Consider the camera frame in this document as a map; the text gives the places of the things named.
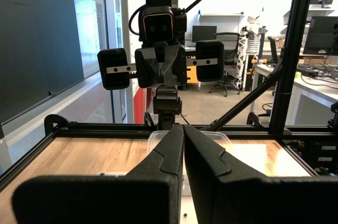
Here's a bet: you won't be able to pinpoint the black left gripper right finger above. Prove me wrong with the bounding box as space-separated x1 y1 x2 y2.
184 125 338 224

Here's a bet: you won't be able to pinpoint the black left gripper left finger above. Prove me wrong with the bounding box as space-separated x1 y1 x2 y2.
12 124 184 224

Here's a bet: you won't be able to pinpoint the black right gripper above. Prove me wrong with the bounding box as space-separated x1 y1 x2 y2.
97 40 224 90

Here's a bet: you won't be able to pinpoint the orange drawer cabinet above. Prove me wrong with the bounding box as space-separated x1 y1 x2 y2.
186 64 198 82

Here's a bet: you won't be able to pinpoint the red panel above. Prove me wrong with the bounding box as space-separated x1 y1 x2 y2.
133 87 153 125

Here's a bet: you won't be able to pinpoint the small black desk monitor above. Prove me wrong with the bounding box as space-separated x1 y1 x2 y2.
192 25 218 44

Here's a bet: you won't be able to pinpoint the black controller box with labels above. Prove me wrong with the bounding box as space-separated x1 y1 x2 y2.
284 139 338 177

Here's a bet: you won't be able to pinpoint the black mesh office chair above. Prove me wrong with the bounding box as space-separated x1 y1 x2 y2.
209 32 242 97

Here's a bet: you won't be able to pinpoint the white desk hutch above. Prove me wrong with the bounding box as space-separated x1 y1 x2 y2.
197 12 247 34

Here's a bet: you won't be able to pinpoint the clear plastic tub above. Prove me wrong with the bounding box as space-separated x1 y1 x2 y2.
147 129 233 156

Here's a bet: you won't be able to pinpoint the white lattice stand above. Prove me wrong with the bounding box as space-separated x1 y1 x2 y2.
237 24 262 92

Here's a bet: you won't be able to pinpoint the grey window ledge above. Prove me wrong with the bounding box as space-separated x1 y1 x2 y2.
0 62 125 143

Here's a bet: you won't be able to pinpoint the dark office chair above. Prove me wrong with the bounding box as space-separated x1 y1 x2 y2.
267 35 280 68

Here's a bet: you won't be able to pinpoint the white office desk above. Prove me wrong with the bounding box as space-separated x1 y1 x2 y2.
249 62 338 127

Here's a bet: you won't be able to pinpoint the large black monitor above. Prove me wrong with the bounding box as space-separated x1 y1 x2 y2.
303 15 338 56

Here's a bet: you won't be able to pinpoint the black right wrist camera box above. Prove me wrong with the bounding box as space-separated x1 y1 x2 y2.
142 5 175 44

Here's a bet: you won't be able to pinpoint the black metal table frame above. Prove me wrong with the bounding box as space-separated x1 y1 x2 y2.
0 0 338 193

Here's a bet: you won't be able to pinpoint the black cables on desk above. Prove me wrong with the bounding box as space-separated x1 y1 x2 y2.
297 56 338 85

